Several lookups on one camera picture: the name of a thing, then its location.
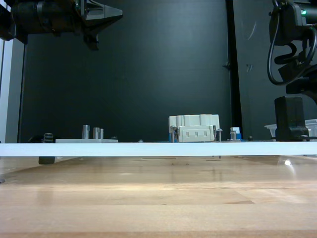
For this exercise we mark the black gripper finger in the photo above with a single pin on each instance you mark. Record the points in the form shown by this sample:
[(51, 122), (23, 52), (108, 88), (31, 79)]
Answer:
[(99, 24), (111, 12)]

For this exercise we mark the small black connector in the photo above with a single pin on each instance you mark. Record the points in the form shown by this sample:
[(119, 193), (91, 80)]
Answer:
[(289, 119)]

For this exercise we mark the beige HAN10E hub base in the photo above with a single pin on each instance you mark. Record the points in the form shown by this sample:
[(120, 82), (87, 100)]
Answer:
[(195, 134)]

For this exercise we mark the clear plastic tub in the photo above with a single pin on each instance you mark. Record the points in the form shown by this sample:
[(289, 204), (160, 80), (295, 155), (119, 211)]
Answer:
[(313, 126)]

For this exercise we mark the small blue socket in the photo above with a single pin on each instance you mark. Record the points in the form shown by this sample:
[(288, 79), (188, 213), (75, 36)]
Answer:
[(238, 136)]

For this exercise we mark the grey metal block with pegs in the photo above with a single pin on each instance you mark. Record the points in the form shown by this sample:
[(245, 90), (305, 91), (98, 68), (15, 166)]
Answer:
[(74, 140)]

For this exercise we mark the black board screw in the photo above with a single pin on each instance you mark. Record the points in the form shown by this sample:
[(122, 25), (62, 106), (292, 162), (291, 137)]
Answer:
[(48, 138)]

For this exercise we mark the white mounting board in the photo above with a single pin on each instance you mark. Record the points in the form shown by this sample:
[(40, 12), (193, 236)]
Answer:
[(158, 150)]

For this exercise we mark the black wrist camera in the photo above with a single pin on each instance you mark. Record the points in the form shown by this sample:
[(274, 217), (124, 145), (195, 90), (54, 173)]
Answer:
[(284, 24)]

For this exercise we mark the black wall pillar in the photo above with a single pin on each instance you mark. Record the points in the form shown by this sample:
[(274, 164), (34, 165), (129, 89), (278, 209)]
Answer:
[(234, 74)]

